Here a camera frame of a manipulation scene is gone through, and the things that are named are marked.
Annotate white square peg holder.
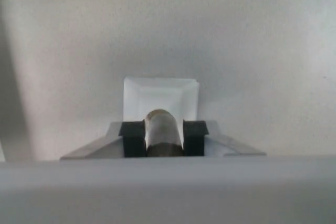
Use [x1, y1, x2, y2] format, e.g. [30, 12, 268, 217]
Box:
[123, 76, 201, 128]

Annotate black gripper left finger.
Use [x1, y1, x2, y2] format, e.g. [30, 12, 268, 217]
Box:
[59, 120, 147, 161]

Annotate metal round peg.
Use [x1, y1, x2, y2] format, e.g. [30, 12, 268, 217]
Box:
[143, 108, 184, 158]

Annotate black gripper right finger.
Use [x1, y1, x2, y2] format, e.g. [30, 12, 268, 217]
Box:
[182, 120, 267, 157]

